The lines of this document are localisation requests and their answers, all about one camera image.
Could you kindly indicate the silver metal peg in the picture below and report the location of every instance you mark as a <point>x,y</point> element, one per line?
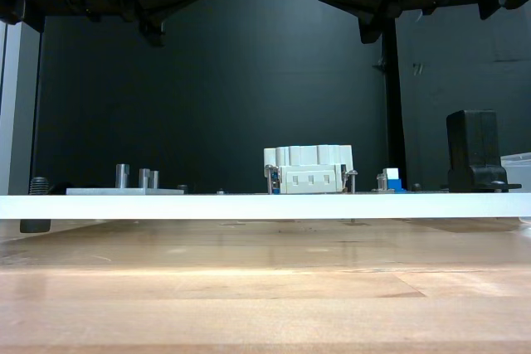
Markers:
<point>143,177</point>
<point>122,176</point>
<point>155,180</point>

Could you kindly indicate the clear plastic tub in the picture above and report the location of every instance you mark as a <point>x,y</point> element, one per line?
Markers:
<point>518,161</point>

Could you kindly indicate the grey metal peg plate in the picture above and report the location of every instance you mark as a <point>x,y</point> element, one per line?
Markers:
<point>124,191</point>

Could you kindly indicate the large blue connector clamp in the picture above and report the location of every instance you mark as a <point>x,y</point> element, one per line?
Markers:
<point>275,189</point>

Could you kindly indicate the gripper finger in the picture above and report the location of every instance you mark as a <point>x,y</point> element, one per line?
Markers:
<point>174,3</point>
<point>357,5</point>

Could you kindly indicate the small blue white connector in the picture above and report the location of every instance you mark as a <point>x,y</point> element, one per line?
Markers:
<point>393,182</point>

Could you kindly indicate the black plug socket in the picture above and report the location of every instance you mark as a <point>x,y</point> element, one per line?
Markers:
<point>475,151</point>

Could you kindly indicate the white task board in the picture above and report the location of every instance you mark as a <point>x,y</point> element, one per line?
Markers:
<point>265,207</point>

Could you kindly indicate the small silver connector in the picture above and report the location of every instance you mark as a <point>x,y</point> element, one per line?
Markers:
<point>380,182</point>

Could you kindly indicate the beige multi-pin connector housing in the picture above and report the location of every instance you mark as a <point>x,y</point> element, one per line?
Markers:
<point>311,163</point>

